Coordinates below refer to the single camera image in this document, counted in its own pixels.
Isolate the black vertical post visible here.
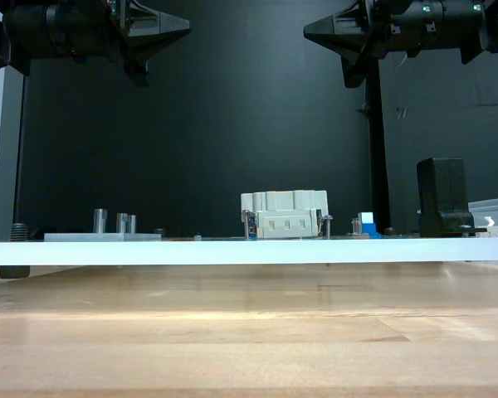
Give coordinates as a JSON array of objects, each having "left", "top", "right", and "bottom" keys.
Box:
[{"left": 355, "top": 57, "right": 392, "bottom": 235}]

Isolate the clear plastic tub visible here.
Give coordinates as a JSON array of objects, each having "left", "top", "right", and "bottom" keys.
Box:
[{"left": 466, "top": 197, "right": 498, "bottom": 266}]

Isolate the grey connector socket base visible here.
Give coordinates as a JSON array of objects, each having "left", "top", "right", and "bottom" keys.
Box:
[{"left": 239, "top": 189, "right": 330, "bottom": 240}]

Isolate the white taskboard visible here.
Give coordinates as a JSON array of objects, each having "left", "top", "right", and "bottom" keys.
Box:
[{"left": 0, "top": 234, "right": 498, "bottom": 267}]

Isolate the tall silver metal post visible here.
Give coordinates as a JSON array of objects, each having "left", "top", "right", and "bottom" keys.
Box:
[{"left": 93, "top": 208, "right": 110, "bottom": 234}]

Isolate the blue white terminal block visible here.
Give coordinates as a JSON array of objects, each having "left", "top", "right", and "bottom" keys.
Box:
[{"left": 356, "top": 211, "right": 378, "bottom": 239}]

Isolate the black rubber foot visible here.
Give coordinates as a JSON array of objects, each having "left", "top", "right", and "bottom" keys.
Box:
[{"left": 0, "top": 265, "right": 31, "bottom": 279}]

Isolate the black connector hood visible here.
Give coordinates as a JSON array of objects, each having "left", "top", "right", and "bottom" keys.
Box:
[{"left": 416, "top": 157, "right": 489, "bottom": 239}]

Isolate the grey aluminium plate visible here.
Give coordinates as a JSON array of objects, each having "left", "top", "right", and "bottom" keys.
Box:
[{"left": 43, "top": 231, "right": 164, "bottom": 243}]

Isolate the black threaded bolt head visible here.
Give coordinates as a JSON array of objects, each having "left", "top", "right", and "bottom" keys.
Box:
[{"left": 9, "top": 222, "right": 29, "bottom": 243}]

